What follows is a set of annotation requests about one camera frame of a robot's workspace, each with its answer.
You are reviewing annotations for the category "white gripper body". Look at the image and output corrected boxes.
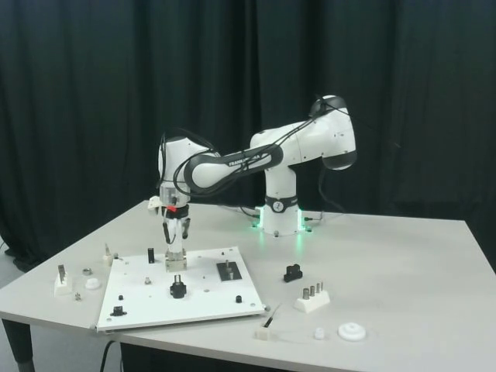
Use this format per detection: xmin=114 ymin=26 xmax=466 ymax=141
xmin=166 ymin=215 xmax=191 ymax=250

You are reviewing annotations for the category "thin black rod red tag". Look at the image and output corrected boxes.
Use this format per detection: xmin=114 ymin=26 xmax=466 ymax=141
xmin=161 ymin=205 xmax=178 ymax=245

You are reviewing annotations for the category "black wrist band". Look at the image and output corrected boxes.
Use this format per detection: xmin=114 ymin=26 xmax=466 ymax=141
xmin=160 ymin=206 xmax=190 ymax=219

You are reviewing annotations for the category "white task board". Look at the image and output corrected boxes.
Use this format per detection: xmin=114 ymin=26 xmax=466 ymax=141
xmin=91 ymin=246 xmax=270 ymax=334

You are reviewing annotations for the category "black D-SUB plug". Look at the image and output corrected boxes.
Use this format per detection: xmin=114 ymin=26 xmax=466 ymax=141
xmin=281 ymin=263 xmax=304 ymax=283

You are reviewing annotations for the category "white square peg holder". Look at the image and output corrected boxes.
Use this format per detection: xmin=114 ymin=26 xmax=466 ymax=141
xmin=53 ymin=277 xmax=74 ymax=298

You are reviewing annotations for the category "black table panel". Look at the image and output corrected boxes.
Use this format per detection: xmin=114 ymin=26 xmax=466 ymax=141
xmin=119 ymin=340 xmax=249 ymax=372

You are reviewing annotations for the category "white round peg holder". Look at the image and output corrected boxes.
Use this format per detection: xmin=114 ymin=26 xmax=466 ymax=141
xmin=293 ymin=292 xmax=332 ymax=313

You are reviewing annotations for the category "black curtain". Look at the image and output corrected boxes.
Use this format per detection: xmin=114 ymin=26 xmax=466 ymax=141
xmin=0 ymin=0 xmax=496 ymax=268

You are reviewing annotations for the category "black table leg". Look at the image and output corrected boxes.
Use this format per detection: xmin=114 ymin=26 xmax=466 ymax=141
xmin=2 ymin=318 xmax=35 ymax=372

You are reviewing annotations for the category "white large gear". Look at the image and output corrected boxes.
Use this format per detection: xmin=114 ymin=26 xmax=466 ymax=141
xmin=336 ymin=322 xmax=367 ymax=343

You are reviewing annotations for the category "silver wrist ring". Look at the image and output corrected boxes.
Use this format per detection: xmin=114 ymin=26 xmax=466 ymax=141
xmin=157 ymin=184 xmax=190 ymax=207

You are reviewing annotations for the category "black base cable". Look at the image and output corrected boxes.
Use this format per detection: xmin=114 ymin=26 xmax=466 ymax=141
xmin=236 ymin=204 xmax=263 ymax=220

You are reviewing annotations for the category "black floor cable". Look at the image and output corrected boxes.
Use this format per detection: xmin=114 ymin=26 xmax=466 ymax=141
xmin=100 ymin=339 xmax=118 ymax=372

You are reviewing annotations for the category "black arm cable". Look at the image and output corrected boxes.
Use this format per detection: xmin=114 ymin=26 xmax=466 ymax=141
xmin=157 ymin=92 xmax=352 ymax=197

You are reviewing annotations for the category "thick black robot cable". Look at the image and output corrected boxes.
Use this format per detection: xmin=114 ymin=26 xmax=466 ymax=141
xmin=318 ymin=164 xmax=348 ymax=215

